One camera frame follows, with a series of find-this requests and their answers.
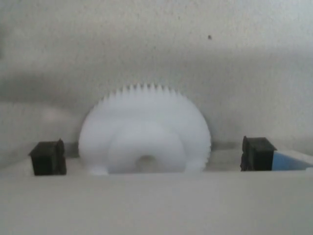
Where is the white large gear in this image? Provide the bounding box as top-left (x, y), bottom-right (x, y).
top-left (78, 82), bottom-right (212, 176)

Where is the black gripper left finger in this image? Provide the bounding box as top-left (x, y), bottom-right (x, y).
top-left (7, 138), bottom-right (67, 176)

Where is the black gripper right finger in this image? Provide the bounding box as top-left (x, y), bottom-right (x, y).
top-left (240, 136), bottom-right (313, 172)

